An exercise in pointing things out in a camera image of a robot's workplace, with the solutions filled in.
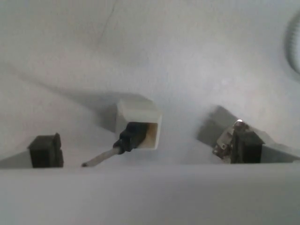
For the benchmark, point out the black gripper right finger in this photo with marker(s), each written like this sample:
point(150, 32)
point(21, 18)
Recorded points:
point(248, 150)

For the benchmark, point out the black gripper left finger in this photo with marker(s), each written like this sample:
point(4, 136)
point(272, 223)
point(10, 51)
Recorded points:
point(45, 151)

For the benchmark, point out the white USB plug holder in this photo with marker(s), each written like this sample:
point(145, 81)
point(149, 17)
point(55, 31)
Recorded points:
point(140, 111)

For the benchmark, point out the metal connector block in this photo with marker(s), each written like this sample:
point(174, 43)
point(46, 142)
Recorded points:
point(225, 143)

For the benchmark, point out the white large gear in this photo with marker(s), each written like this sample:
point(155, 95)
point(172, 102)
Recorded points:
point(294, 42)

